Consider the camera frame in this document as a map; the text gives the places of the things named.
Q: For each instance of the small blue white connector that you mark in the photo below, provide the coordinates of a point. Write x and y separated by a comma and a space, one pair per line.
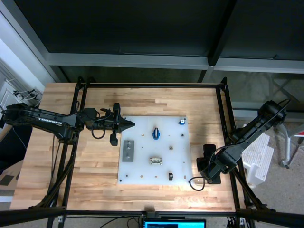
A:
182, 122

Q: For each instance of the power strip with plugs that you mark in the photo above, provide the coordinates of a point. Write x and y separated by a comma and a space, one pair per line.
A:
26, 95

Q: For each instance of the grey metal plate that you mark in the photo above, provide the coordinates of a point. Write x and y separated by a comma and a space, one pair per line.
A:
125, 152

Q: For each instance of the clear plastic tub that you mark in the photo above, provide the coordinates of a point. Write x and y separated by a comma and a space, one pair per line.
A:
196, 152

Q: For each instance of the black socket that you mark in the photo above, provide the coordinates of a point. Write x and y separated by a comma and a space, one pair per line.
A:
171, 177

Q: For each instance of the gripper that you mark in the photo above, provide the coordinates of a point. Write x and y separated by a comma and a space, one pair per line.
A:
115, 123
209, 150

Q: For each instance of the black table camera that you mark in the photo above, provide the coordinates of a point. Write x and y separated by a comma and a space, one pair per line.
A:
150, 214

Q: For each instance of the black metal frame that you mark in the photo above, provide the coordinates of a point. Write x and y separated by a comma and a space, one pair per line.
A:
152, 87

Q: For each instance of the blue clamp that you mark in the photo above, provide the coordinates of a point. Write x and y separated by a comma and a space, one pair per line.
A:
156, 137

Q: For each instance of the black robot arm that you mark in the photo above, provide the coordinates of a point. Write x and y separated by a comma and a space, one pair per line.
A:
47, 118
249, 133

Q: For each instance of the white task board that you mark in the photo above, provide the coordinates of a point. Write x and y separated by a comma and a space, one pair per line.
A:
142, 166

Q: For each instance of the grey metal beam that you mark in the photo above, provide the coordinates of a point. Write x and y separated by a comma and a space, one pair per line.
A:
261, 65
118, 61

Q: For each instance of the white plastic step stool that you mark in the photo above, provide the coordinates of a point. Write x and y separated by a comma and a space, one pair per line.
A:
257, 161

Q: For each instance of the laptop screen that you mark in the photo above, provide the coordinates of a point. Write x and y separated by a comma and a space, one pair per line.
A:
173, 224

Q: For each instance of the grey metal chair leg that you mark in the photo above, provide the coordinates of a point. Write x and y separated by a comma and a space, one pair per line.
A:
287, 147

